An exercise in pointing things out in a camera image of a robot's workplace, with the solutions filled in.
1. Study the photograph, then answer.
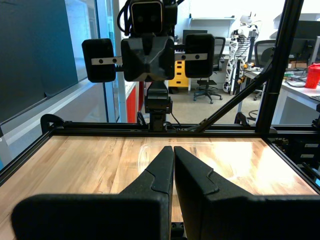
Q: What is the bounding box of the red cabinet panel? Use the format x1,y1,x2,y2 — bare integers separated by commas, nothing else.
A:
126,82,145,124

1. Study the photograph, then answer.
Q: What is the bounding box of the black office chair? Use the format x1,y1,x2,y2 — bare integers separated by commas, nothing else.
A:
192,36,227,105

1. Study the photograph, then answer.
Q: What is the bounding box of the white desk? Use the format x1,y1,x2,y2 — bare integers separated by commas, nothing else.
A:
239,69,320,126

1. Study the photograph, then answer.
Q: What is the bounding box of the large black monitor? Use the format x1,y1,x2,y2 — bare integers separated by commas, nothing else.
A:
287,19,320,66

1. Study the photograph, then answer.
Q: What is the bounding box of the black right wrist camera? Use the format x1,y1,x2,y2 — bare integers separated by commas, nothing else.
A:
130,0,164,35

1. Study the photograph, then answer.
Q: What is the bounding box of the red cup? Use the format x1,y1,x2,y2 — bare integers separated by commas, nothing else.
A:
305,63,320,90

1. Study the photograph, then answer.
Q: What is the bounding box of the yellow drawer cabinet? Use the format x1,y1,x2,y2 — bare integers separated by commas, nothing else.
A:
167,59,189,89

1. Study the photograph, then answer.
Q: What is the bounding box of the clear plastic container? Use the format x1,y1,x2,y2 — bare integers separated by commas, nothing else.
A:
136,141,226,181

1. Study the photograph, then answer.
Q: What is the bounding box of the black metal frame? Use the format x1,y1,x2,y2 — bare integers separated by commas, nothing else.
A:
0,0,320,195

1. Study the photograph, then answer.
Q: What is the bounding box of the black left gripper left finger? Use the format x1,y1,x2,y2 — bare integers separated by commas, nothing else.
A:
11,146,174,240

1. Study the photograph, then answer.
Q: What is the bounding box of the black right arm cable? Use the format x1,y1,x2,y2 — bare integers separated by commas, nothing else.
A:
117,0,133,36

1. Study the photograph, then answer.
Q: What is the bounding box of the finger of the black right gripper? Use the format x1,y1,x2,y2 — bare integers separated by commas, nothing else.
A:
146,36,175,81
121,37,150,82

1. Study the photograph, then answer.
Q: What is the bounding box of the white lattice robot leg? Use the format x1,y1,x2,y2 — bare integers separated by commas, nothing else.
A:
223,14,252,96

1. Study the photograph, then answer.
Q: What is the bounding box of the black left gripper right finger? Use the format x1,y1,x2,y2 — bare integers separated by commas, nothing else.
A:
174,146,320,240

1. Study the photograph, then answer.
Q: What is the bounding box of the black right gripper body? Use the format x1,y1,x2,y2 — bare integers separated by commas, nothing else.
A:
81,33,216,83

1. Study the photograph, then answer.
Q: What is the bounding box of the grey mesh office chair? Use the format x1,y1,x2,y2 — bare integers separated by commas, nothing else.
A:
253,39,277,101

